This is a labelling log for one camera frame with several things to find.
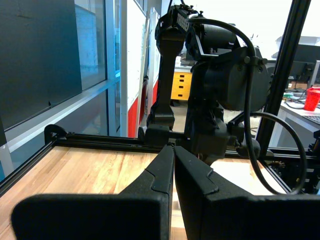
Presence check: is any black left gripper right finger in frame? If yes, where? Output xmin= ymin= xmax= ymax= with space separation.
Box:
xmin=174 ymin=146 xmax=320 ymax=240

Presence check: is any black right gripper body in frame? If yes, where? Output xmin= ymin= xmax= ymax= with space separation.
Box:
xmin=184 ymin=101 xmax=261 ymax=165

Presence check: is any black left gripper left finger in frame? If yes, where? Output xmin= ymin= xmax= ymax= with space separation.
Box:
xmin=11 ymin=144 xmax=175 ymax=240

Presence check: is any yellow drawer cabinet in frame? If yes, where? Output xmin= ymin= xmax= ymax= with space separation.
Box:
xmin=171 ymin=71 xmax=193 ymax=101

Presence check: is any black control box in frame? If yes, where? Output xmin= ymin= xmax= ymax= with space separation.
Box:
xmin=267 ymin=159 xmax=320 ymax=196

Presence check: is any white desk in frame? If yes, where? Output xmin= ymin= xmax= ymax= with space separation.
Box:
xmin=271 ymin=99 xmax=320 ymax=148

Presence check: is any black keyboard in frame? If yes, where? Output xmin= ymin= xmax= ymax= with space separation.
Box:
xmin=303 ymin=114 xmax=320 ymax=126

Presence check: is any red cup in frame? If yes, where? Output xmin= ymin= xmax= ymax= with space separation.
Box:
xmin=303 ymin=86 xmax=320 ymax=112

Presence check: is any black monitor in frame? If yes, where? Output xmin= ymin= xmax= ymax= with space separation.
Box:
xmin=287 ymin=44 xmax=317 ymax=83

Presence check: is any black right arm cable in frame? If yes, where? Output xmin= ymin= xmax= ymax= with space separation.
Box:
xmin=187 ymin=17 xmax=308 ymax=196

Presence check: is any black metal table frame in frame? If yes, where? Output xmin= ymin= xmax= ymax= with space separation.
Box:
xmin=0 ymin=0 xmax=320 ymax=198

